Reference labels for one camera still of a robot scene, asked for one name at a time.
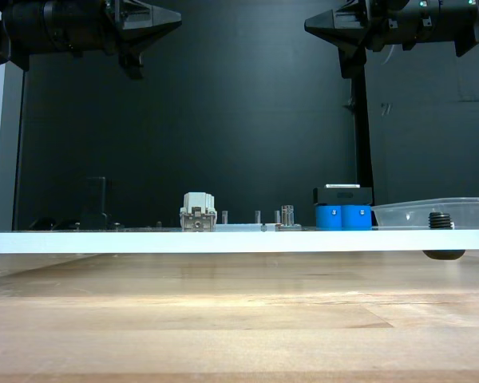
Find grey multi-pin connector housing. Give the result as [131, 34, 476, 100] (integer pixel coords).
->
[178, 191, 219, 232]

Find black clamp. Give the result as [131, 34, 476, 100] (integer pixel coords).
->
[79, 176, 115, 229]

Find black knurled screw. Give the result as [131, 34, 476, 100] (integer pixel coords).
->
[428, 211, 455, 231]

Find aluminium plate with three posts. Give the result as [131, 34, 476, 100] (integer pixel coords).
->
[216, 210, 281, 233]

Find white task board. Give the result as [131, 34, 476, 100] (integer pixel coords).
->
[0, 225, 479, 255]

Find black rubber foot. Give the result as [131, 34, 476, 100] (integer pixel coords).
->
[421, 250, 467, 263]

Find black aluminium frame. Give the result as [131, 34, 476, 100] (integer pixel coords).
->
[342, 53, 375, 205]

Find blue D-sub connector mount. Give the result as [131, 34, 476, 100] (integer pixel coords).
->
[312, 183, 374, 231]

